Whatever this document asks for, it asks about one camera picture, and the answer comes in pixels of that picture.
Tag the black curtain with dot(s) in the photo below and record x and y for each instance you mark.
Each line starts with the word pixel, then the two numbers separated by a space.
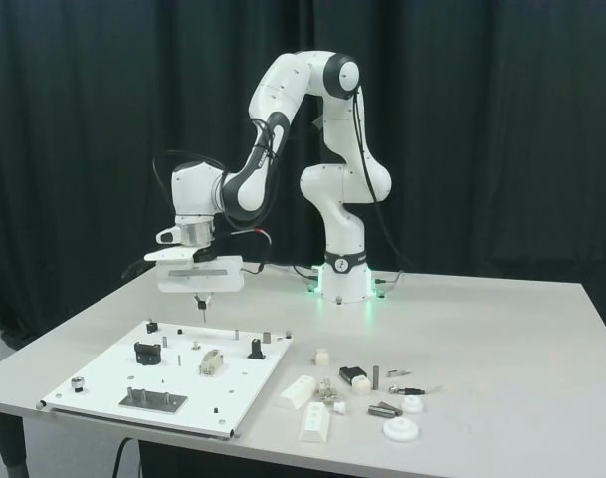
pixel 59 99

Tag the white task board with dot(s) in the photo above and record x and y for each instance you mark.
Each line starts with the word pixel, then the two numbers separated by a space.
pixel 108 368

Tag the short metal round peg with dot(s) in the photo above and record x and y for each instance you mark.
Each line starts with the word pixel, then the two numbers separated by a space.
pixel 375 376

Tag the black plug with metal clip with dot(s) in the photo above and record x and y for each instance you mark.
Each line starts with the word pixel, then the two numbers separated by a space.
pixel 348 374

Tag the clear Ethernet plug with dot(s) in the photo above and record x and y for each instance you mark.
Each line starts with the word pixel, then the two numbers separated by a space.
pixel 398 373

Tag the white small gear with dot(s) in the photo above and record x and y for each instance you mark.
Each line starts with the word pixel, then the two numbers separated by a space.
pixel 339 407

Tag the black table leg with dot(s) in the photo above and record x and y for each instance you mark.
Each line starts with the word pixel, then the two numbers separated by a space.
pixel 6 443

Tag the thick metal round peg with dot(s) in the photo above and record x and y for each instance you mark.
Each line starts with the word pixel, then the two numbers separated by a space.
pixel 373 410

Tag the metal BNC plug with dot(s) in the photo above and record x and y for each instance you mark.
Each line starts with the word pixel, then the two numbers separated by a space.
pixel 394 389

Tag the white large gear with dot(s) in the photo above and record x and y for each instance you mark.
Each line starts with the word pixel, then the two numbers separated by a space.
pixel 400 430

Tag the metal square peg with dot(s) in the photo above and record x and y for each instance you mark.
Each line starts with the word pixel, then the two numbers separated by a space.
pixel 390 407

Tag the small white cube holder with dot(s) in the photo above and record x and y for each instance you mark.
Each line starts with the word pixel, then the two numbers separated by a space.
pixel 322 356

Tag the white medium gear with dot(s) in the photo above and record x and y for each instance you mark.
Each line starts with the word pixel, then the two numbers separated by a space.
pixel 412 405

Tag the long white peg holder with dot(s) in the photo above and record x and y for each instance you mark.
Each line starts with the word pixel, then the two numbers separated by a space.
pixel 297 393
pixel 315 423

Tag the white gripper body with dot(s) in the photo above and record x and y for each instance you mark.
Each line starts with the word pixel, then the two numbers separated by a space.
pixel 223 276

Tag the flat white mounting plate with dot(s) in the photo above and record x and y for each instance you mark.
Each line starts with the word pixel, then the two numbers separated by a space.
pixel 168 255

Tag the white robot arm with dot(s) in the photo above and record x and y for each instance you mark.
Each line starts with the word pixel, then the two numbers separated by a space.
pixel 340 234

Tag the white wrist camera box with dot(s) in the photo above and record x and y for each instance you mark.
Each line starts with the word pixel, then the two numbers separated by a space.
pixel 167 237

